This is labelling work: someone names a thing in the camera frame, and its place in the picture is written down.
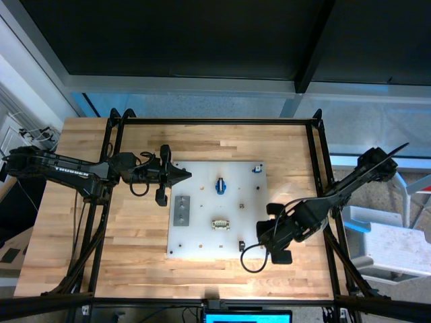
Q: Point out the black bracket block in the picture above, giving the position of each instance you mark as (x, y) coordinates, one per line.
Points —
(214, 304)

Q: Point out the blue bar clamp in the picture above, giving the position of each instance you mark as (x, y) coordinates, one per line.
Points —
(216, 190)

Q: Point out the cardboard box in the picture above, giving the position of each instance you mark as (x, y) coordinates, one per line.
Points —
(13, 240)

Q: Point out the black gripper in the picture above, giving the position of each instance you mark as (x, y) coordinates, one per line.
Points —
(165, 175)
(281, 257)

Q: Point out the black connector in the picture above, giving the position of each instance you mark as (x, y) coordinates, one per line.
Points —
(242, 246)

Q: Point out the grey metal plate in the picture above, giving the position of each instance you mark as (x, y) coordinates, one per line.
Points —
(182, 212)

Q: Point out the beige rectangular connector housing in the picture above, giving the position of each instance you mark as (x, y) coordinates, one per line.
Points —
(221, 224)

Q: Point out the silver metal bar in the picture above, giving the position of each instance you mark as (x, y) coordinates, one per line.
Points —
(221, 184)

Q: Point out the white step stool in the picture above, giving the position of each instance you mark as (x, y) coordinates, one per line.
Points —
(397, 245)

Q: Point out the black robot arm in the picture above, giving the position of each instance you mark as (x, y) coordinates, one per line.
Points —
(72, 170)
(343, 186)

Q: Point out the black aluminium frame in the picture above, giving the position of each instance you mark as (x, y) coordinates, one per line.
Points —
(215, 121)

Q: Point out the white metal stand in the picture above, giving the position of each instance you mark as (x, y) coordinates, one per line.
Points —
(405, 202)

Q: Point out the black frame clamp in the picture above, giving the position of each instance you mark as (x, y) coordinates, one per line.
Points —
(129, 110)
(318, 114)

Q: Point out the small blue clamp white insert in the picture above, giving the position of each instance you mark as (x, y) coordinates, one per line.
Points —
(257, 169)

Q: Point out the blue-edged screen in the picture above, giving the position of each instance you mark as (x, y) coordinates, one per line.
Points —
(246, 318)

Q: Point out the white task board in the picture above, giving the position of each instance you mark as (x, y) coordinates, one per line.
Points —
(202, 232)

